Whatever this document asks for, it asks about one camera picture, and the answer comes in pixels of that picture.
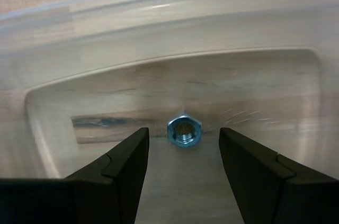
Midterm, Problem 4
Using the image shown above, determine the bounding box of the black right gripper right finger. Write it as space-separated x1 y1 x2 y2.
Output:
219 127 339 224

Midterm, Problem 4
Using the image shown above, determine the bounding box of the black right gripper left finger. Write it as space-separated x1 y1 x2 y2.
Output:
0 127 150 224

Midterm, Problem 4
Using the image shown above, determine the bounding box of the silver hex nut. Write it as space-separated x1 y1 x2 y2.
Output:
166 114 203 149

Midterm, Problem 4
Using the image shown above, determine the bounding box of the clear plastic tub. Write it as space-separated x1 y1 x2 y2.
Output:
0 0 339 224

